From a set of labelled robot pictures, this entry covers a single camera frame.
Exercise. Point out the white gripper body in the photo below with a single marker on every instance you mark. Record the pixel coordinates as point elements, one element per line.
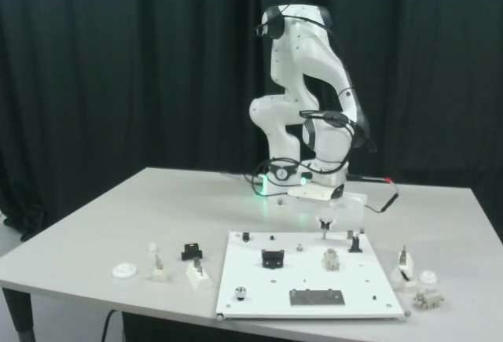
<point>346,206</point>

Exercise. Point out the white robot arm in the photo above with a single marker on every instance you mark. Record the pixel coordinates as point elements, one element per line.
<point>291,82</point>

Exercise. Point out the metal square peg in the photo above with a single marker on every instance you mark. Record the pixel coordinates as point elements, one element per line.
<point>158,262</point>

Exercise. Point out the white small gear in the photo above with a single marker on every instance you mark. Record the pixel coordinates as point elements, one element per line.
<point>151,247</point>

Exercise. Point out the metal BNC plug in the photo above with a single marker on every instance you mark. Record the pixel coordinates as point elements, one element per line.
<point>240,293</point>

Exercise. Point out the white large gear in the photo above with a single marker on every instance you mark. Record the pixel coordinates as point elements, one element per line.
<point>123,271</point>

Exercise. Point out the white task board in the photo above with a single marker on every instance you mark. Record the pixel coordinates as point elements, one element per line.
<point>314,279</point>

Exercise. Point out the black curtain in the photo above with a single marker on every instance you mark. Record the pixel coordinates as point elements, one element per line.
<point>118,63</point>

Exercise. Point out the long white peg holder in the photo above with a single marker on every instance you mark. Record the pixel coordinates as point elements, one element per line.
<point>198,278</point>

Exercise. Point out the thick metal peg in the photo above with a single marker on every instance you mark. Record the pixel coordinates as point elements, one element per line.
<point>403,259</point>

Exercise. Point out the small white peg holder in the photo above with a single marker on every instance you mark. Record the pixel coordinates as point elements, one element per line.
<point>160,276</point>

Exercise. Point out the black D-SUB plug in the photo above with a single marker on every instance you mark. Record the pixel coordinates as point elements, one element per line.
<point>193,252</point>

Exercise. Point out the black table leg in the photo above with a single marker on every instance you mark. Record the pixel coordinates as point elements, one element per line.
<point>17,314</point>

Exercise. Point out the white plug holder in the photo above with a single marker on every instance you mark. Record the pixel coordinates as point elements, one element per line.
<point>406,285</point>

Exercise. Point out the beige metal plug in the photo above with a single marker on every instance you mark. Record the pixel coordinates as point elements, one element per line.
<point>428,301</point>

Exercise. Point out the white medium gear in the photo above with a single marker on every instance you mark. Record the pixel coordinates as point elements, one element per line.
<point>428,278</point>

